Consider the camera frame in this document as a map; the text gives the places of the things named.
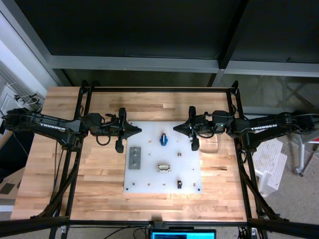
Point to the black camera on frame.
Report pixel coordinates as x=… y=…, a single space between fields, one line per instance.
x=157 y=222

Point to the cardboard box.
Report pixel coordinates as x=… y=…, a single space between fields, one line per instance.
x=15 y=176

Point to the white power strip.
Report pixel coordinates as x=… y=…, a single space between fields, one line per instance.
x=27 y=100

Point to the clear plastic tub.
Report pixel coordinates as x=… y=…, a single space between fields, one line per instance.
x=210 y=147

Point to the white task board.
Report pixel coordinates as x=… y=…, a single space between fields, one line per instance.
x=149 y=174

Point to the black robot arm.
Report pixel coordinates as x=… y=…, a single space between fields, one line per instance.
x=264 y=127
x=49 y=124

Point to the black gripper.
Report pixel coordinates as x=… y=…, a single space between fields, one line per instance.
x=112 y=129
x=203 y=128

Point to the blue laptop screen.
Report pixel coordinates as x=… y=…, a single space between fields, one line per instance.
x=182 y=235

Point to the small black connector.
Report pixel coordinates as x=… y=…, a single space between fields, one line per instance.
x=179 y=184

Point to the grey metal holder block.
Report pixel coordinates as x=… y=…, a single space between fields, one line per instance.
x=131 y=159

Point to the black table frame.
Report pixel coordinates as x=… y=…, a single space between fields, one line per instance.
x=112 y=222

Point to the blue connector with plug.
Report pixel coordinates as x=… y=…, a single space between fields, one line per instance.
x=163 y=140

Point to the grey metal stand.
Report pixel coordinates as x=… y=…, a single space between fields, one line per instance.
x=301 y=156

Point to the beige connector housing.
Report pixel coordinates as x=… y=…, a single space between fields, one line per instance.
x=163 y=168

